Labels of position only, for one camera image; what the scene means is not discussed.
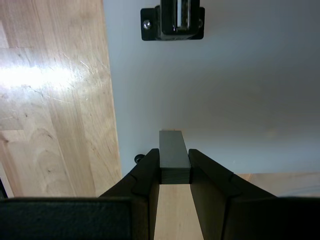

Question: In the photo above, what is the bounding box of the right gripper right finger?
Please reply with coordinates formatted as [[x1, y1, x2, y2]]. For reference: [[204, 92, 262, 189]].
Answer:
[[188, 149, 278, 240]]

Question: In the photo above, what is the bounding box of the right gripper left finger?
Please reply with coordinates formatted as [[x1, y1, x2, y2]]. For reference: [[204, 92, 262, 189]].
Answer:
[[99, 148, 161, 240]]

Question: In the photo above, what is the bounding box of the grey metal bar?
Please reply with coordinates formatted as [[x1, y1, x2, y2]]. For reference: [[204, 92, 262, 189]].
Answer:
[[158, 129, 192, 185]]

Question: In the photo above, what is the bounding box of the white taskboard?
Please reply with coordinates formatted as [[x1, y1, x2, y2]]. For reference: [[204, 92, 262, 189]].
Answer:
[[102, 0, 320, 177]]

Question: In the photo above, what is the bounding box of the black socket mount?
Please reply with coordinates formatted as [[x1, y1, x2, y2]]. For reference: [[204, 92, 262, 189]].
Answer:
[[140, 0, 206, 42]]

